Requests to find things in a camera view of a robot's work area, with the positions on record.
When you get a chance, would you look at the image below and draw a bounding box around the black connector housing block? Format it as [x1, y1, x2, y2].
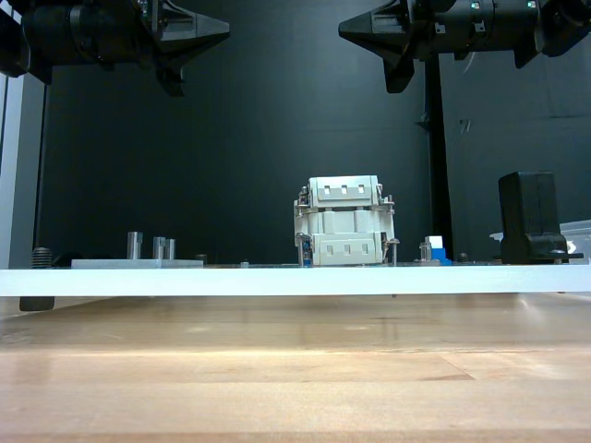
[497, 170, 584, 265]

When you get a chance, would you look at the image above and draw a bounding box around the grey connector socket base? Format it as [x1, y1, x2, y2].
[293, 210, 401, 268]

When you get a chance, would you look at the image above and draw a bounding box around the small blue white connector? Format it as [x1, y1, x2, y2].
[427, 234, 450, 265]

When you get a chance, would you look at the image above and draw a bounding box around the grey metal plate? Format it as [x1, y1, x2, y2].
[71, 257, 205, 269]

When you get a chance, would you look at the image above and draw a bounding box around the white task board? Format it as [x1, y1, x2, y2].
[0, 263, 591, 297]

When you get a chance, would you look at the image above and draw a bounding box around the black board foot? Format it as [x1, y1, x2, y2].
[18, 294, 56, 312]

